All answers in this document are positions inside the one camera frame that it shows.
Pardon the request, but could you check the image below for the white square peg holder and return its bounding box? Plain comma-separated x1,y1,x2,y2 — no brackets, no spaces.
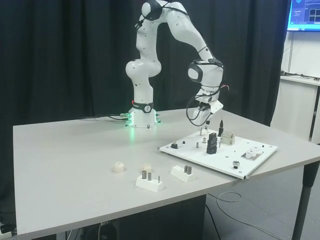
169,165,197,183

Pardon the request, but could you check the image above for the white task board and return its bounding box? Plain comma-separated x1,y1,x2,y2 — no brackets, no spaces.
158,127,279,180

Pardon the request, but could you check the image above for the white round peg holder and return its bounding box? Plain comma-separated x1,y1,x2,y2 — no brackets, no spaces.
135,174,166,193

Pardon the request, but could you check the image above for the white cabinet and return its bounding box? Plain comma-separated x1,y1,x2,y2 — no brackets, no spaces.
270,71,320,145

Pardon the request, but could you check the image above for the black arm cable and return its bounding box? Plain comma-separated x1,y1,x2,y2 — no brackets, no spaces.
185,94,204,126

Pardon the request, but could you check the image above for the thin black rod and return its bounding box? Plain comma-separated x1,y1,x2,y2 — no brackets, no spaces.
218,114,225,138

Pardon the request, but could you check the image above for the black curtain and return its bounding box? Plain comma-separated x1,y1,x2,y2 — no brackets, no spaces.
0,0,288,227

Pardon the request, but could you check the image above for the dark table leg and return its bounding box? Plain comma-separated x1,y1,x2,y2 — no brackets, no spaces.
291,159,314,240

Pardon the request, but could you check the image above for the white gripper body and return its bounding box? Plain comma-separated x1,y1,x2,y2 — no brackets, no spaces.
192,99,225,127

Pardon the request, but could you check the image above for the blue screen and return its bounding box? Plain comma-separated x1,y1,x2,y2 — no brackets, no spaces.
286,0,320,32

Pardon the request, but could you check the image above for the black base cable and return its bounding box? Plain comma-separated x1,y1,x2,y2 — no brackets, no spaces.
83,113,132,121

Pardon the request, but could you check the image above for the grey floor cable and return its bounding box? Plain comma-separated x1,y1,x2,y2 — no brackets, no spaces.
216,191,297,228

